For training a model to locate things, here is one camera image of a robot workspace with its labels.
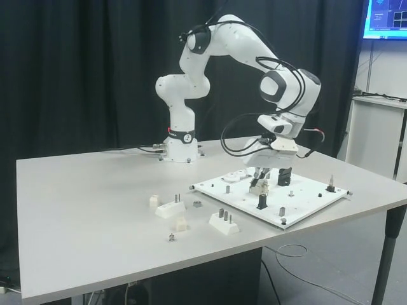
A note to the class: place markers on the grey waterproof plug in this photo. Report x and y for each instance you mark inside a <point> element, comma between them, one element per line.
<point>330,187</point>

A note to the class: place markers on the black USB plug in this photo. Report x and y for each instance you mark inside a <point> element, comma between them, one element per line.
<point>255,183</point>

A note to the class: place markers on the large metal square peg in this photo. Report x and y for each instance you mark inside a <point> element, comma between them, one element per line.
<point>221,213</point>

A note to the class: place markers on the white peg holder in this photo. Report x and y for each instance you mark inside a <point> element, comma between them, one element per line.
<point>170,210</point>
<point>224,225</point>

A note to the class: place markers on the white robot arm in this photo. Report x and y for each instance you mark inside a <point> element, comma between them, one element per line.
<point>178,120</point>

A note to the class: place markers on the white medium gear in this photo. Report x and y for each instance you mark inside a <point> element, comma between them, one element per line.
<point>233,178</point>

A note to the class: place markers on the blue screen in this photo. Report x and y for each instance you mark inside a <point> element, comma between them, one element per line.
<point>386,19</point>

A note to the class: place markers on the dark table leg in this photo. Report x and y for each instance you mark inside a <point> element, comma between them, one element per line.
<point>389,241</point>

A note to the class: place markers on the small white camera box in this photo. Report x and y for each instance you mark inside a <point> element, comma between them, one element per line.
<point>273,124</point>

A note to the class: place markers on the black D-SUB plug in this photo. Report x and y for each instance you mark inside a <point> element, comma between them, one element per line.
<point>284,178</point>

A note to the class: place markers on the flat white mounting plate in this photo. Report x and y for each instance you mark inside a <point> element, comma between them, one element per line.
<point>284,146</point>

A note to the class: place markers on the metal bolt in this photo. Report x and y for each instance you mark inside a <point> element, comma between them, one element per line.
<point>197,203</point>

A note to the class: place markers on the small white holder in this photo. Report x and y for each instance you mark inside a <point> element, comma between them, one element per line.
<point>179,224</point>
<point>154,200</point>

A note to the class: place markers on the beige metal connector block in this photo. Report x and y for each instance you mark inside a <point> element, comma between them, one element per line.
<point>262,190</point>

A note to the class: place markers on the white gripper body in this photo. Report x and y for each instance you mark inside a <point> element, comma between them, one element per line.
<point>260,157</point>

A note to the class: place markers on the white cabinet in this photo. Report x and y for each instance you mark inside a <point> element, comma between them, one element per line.
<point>372,136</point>

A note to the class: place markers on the white large gear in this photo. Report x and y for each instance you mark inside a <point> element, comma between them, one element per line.
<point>244,173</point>

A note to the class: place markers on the metal BNC plug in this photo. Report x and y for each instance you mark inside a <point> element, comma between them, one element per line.
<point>171,237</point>

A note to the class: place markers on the white task board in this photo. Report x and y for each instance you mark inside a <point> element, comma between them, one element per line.
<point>305,203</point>

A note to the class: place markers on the black curtain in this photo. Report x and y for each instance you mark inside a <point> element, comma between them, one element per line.
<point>79,79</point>

